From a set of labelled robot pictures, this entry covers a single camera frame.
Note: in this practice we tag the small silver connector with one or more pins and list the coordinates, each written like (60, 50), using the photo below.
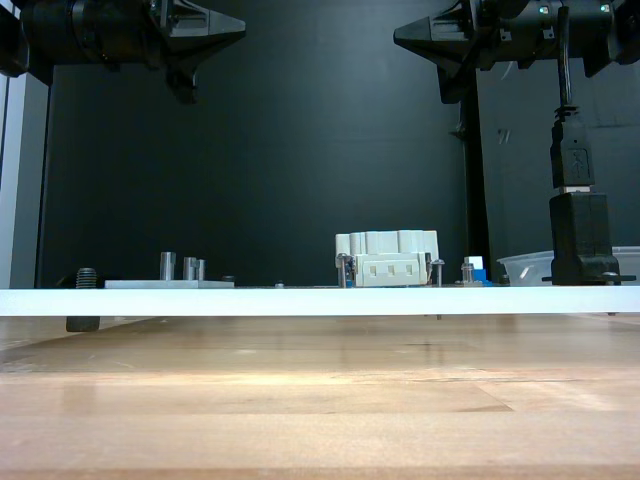
(467, 275)

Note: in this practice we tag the silver metal peg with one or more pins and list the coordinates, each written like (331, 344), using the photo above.
(189, 269)
(167, 265)
(202, 270)

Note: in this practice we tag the beige multi-pin connector housing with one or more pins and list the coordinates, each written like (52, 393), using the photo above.
(390, 250)

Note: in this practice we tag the clear plastic tub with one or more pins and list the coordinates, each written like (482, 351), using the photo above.
(525, 265)

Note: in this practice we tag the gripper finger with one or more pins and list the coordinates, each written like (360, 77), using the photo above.
(200, 50)
(445, 30)
(447, 52)
(220, 25)

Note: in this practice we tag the grey metal plate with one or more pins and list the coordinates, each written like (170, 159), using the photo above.
(150, 284)

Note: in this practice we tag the black USB socket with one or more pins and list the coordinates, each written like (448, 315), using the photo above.
(580, 240)

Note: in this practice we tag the silver mounting screw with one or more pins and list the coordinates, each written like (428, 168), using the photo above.
(438, 270)

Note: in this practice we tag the black metal frame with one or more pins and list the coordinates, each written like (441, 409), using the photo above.
(477, 200)

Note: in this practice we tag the white taskboard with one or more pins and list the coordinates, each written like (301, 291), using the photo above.
(300, 302)

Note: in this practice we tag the small blue connector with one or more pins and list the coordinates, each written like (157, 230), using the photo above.
(479, 276)

